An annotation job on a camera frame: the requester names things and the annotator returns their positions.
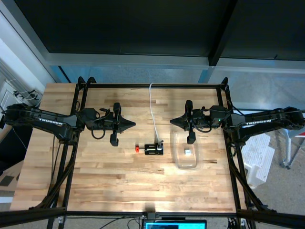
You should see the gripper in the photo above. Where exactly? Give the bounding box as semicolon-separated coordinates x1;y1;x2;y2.
104;102;136;147
170;100;206;145

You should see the clear plastic tub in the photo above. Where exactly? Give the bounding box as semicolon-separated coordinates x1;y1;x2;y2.
170;131;203;171

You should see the black metal frame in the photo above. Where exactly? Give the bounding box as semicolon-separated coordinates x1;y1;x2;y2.
0;76;305;229

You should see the black low camera box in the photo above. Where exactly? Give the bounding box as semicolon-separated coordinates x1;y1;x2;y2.
142;210;159;220

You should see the bundle of loose cables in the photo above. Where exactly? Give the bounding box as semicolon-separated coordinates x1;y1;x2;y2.
13;88;41;102

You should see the black vise with red knob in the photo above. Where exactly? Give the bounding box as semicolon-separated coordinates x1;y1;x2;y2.
135;143;165;156

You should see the black chair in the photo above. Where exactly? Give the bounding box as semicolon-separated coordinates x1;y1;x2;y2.
0;124;31;175

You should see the white power cord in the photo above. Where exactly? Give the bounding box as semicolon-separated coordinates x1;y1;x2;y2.
149;83;161;144

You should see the cardboard box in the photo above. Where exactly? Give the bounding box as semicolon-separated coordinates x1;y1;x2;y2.
0;159;24;191

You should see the grey metal chair frame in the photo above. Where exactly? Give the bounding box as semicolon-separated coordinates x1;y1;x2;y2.
276;124;305;170

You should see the laptop with blue screen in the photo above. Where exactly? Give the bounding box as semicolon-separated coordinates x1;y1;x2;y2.
142;219;207;229

